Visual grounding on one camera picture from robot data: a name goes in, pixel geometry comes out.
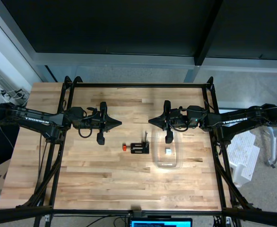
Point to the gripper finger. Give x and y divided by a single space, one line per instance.
159 118
159 124
111 120
110 125

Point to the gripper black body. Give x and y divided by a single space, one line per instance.
97 123
176 119

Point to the black USB-C connector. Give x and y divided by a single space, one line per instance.
145 133

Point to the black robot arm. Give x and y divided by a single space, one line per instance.
235 121
34 119

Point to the small white connector block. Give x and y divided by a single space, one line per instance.
168 151

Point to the black vise with orange knob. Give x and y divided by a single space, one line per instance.
138 148

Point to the clear plastic tub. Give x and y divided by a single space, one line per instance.
162 159

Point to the white plastic step stool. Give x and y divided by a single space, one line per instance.
242 156

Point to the black room pillar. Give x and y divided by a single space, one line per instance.
205 30

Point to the laptop screen with blue edge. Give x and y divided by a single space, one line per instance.
161 223

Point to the grey metal stand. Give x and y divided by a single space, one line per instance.
273 146

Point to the small black camera box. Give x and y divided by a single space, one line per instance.
136 211

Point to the black metal frame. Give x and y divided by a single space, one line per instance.
15 214

